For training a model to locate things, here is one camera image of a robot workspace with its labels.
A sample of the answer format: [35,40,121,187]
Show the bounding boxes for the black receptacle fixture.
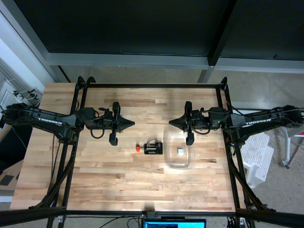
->
[143,138,164,155]

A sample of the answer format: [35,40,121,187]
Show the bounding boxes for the blue laptop screen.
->
[142,218,207,228]

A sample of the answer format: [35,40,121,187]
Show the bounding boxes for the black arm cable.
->
[90,127,105,139]
[193,125,211,136]

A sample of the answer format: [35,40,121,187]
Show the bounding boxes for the grey metal stand legs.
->
[276,123,304,170]

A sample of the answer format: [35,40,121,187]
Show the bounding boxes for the white plastic step stool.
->
[239,133,271,190]

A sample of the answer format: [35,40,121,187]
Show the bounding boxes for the black white cable bundle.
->
[13,89,41,102]

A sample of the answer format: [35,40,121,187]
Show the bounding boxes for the clear plastic container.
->
[166,130,196,171]

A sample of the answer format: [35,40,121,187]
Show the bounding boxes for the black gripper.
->
[169,101,202,146]
[104,101,135,146]

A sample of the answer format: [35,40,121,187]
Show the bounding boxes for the black aluminium frame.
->
[0,76,304,228]

